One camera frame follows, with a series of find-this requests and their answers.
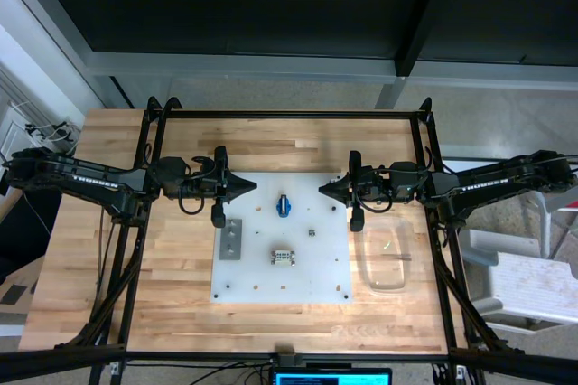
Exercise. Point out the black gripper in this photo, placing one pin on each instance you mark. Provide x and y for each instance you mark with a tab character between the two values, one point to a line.
220	190
357	190

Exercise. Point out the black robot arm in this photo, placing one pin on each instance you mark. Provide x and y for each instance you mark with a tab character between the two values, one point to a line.
478	184
90	179

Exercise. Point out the large blue plastic clamp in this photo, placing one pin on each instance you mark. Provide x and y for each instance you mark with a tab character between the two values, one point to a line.
276	209

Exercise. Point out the silver metal bar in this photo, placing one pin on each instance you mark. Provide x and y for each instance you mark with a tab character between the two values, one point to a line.
283	205

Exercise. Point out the grey metal plate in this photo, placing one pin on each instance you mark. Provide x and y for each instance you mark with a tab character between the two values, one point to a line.
223	242

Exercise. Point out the clear plastic tub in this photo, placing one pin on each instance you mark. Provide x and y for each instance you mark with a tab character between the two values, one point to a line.
386	263

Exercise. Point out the white mounting board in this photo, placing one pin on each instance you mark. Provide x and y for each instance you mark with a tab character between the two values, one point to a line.
280	276

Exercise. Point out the black column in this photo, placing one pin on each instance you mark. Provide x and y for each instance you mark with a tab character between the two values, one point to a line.
406	66

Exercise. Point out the screen with blue edge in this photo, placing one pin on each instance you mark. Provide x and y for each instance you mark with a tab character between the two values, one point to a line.
329	378

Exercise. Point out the white step stool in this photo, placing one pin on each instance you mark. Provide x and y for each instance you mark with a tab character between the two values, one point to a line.
528	285

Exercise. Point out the white cabinet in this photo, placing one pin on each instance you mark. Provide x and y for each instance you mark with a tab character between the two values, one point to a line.
18	132

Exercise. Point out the black aluminium frame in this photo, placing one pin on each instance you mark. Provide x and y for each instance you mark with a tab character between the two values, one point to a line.
289	115

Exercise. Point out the grey metal partition frame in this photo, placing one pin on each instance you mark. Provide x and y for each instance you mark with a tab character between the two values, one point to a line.
226	64

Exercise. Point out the black table-level camera block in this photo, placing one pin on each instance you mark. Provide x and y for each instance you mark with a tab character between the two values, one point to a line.
285	355

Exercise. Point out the white tube chair frame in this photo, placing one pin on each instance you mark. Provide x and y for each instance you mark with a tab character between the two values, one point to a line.
544	218

